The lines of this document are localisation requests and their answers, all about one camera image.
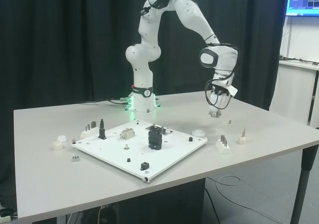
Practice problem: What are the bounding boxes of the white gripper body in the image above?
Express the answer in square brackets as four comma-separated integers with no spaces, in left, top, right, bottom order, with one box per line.
[208,92,231,113]

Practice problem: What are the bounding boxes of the white medium gear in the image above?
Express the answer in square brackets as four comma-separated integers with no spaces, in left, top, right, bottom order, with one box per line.
[191,128,206,138]

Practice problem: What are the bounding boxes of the white holder with plug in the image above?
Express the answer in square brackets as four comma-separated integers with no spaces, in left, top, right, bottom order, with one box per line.
[236,128,250,145]

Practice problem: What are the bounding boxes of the white holder with metal pegs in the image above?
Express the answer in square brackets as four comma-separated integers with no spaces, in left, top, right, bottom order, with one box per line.
[216,134,231,155]

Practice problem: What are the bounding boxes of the black D-SUB plug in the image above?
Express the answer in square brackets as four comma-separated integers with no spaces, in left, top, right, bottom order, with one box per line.
[147,125,163,152]

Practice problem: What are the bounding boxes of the white cabinet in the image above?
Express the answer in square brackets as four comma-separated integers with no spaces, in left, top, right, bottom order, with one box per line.
[278,58,319,129]

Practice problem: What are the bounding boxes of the white task board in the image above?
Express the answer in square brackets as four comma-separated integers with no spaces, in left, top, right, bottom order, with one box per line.
[71,118,208,185]

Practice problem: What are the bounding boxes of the beige connector plug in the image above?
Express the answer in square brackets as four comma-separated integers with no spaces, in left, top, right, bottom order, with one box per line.
[120,129,136,141]

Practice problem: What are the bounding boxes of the black tall plug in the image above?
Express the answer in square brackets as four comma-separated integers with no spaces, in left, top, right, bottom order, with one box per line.
[98,118,108,140]

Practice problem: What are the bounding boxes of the black table leg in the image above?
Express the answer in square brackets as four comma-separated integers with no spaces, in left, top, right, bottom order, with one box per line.
[296,143,319,224]

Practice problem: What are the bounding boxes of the blue screen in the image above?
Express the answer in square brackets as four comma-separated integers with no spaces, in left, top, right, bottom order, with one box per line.
[285,0,319,17]

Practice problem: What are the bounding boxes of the white small holder block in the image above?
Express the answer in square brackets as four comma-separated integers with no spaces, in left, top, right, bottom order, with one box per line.
[52,140,65,151]

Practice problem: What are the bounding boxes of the black curtain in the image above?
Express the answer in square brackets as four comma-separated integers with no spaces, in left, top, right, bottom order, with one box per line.
[0,0,292,157]

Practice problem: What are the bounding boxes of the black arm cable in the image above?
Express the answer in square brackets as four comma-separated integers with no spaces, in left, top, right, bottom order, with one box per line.
[204,78,235,111]

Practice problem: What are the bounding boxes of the grey floor cable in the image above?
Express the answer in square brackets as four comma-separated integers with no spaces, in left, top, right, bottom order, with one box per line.
[204,175,250,224]

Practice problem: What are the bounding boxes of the black cables on cabinet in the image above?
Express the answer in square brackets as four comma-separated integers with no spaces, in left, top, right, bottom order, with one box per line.
[279,56,319,66]

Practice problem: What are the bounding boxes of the black base cables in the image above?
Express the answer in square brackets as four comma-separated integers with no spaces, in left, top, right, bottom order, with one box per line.
[107,97,133,108]

